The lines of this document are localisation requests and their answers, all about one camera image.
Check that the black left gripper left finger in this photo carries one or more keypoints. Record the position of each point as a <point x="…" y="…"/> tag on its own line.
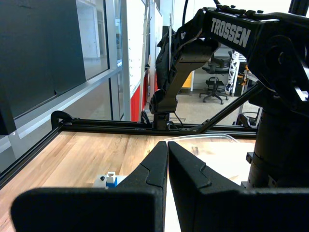
<point x="96" y="210"/>

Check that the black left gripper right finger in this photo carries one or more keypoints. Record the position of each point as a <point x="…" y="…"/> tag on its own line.
<point x="241" y="210"/>

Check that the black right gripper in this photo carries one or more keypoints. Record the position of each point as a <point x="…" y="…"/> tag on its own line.
<point x="285" y="169"/>

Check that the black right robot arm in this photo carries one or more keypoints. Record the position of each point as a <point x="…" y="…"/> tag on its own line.
<point x="229" y="33"/>

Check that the small blue white connector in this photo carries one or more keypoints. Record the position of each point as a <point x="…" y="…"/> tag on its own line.
<point x="111" y="184"/>

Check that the clear plastic tub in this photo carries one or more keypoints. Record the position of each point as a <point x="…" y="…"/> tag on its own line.
<point x="212" y="136"/>

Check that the red white partition panel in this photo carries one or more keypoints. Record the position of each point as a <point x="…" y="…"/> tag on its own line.
<point x="135" y="104"/>

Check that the black office chair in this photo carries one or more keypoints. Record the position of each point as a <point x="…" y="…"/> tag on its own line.
<point x="214" y="68"/>

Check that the yellow panel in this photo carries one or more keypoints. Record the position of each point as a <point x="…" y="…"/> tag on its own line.
<point x="188" y="81"/>

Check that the black aluminium frame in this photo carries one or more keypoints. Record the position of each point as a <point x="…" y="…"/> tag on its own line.
<point x="108" y="124"/>

